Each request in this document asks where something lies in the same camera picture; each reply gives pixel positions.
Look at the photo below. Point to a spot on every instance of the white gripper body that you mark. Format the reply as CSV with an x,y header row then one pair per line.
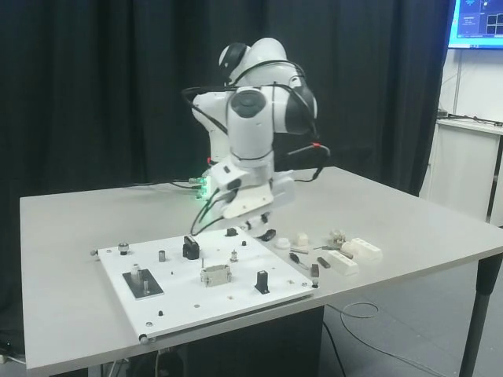
x,y
255,202

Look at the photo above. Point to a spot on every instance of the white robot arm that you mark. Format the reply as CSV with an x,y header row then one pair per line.
x,y
251,129

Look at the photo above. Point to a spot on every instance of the white medium gear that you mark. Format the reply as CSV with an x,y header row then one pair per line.
x,y
283,243

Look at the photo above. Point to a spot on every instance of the small white holder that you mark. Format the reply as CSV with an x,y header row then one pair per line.
x,y
302,239

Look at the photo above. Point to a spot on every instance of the metal round peg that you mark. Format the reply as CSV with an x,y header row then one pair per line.
x,y
300,249

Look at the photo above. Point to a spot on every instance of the thin black rod red tag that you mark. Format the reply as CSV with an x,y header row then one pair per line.
x,y
302,149

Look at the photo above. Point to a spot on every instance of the small metal bolt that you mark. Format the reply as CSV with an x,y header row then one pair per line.
x,y
324,247

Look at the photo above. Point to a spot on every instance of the beige small plug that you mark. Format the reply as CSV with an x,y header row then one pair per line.
x,y
337,235

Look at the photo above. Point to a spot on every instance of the small black plug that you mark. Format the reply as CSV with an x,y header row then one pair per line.
x,y
322,262

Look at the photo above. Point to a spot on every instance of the small dark plug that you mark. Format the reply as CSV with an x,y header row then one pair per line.
x,y
314,271

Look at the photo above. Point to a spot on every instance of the white task board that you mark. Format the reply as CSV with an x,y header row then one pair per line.
x,y
220,290

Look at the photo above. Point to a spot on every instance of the long white holder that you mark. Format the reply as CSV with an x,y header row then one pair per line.
x,y
342,264
363,249

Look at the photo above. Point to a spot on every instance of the black curtains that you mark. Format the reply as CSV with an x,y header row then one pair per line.
x,y
98,98

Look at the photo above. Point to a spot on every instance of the white cabinet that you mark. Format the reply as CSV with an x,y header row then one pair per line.
x,y
463,173

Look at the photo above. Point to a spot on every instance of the black table leg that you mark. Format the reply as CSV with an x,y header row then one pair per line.
x,y
477,314

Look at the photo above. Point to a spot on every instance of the blue screen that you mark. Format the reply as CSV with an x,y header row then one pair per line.
x,y
477,23

